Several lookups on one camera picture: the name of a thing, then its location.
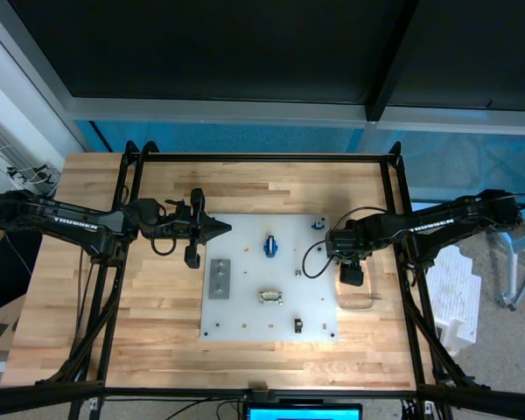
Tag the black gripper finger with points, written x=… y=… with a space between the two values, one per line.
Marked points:
x=212 y=233
x=212 y=223

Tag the silver frame bracket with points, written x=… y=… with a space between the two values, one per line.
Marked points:
x=429 y=408
x=94 y=403

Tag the white foam packaging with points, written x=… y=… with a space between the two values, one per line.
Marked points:
x=457 y=297

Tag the laptop with blue screen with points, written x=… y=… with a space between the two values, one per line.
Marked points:
x=302 y=413

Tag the clear plastic tub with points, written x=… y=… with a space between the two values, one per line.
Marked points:
x=354 y=297

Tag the small blue white connector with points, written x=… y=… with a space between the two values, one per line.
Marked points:
x=318 y=224

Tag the white taskboard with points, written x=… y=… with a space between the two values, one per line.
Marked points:
x=210 y=315

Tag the grey metal stand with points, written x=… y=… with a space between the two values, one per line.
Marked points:
x=511 y=271

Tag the black aluminium frame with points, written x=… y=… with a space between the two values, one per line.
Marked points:
x=262 y=156

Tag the grey metal plate with pegs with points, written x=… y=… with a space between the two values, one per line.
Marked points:
x=213 y=280

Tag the blue connector mount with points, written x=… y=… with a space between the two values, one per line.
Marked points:
x=270 y=254

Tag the black table-level camera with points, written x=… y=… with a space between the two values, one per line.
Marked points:
x=261 y=395

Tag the black socket block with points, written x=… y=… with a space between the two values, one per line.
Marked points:
x=298 y=326

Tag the beige connector base socket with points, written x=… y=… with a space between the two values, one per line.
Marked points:
x=271 y=297

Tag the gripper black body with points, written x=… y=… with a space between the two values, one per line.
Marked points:
x=351 y=275
x=197 y=199

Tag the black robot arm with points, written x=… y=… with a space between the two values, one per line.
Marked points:
x=429 y=227
x=70 y=221

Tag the cardboard box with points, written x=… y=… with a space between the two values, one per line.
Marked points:
x=0 y=319

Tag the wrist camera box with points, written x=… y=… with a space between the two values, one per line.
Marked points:
x=179 y=210

